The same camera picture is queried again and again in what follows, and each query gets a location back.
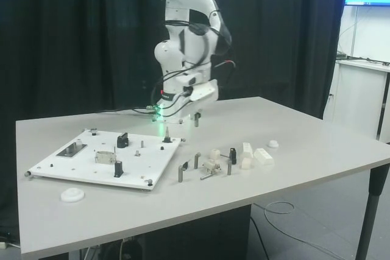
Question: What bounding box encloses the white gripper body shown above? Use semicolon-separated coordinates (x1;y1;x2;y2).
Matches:
189;79;219;103

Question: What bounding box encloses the metal waterproof plug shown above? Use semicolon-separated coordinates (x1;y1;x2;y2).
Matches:
162;125;173;144

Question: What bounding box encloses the metal bolt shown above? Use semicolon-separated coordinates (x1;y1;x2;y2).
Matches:
199;168;222;181

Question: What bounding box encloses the white task board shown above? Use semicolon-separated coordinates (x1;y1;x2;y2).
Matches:
26;129;184;192

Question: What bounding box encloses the black box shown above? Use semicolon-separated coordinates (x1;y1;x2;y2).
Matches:
133;203;252;260

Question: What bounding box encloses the black curtain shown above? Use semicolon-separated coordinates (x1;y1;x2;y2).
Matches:
0;0;352;242

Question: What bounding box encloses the white large gear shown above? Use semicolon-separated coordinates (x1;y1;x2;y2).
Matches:
60;187;85;204

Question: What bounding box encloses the white cabinet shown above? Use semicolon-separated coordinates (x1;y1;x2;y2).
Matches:
322;57;390;144

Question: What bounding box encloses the black table leg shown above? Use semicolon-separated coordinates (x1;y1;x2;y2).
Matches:
355;162;384;260

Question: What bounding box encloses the black cable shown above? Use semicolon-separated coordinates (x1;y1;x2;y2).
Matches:
249;209;277;260
99;106;157;115
151;64;211;98

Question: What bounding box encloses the grey cable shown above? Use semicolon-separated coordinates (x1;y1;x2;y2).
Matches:
263;201;306;244

